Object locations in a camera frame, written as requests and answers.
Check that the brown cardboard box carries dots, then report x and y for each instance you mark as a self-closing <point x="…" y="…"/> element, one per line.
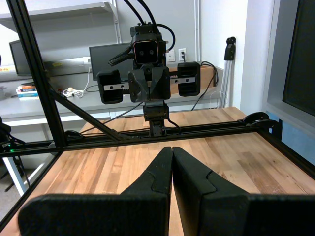
<point x="206" y="76"/>

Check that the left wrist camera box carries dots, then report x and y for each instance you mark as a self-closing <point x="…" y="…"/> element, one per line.
<point x="145" y="52"/>

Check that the white wall plate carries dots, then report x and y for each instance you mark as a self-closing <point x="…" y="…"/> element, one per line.
<point x="171" y="56"/>

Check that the stack of books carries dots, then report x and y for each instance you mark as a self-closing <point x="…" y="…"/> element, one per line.
<point x="27" y="93"/>

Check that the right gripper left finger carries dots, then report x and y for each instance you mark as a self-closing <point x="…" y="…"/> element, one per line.
<point x="98" y="216"/>

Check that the white wall conduit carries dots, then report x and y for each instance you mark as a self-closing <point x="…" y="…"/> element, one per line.
<point x="197" y="24"/>

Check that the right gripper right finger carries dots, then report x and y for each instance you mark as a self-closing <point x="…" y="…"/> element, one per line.
<point x="246" y="216"/>

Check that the black frame corner bracket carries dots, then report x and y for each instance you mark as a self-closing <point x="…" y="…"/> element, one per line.
<point x="253" y="117"/>
<point x="73" y="134"/>
<point x="267" y="127"/>

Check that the white table leg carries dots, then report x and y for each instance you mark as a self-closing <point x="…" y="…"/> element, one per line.
<point x="14" y="174"/>

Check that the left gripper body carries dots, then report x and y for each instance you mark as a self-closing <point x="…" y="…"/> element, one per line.
<point x="109" y="78"/>

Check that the white wall outlet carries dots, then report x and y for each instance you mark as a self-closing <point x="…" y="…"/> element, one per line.
<point x="182" y="52"/>

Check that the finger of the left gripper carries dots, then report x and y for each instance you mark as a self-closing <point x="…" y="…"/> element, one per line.
<point x="137" y="86"/>
<point x="161" y="84"/>

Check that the black device with green light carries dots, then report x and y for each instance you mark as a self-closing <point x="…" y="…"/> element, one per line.
<point x="5" y="132"/>

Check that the silver stand with black head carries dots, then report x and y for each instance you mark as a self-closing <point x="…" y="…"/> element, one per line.
<point x="230" y="49"/>

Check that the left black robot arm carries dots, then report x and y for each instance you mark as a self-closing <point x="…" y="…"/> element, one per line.
<point x="156" y="111"/>

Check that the black aluminium frame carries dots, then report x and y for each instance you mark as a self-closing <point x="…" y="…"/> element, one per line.
<point x="37" y="73"/>

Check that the white wall shelf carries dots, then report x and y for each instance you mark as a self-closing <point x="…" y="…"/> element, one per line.
<point x="61" y="11"/>

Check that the grey desk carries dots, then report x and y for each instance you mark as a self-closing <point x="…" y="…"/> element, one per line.
<point x="29" y="105"/>

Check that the black computer monitor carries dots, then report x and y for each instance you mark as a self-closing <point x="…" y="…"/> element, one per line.
<point x="105" y="61"/>
<point x="21" y="59"/>

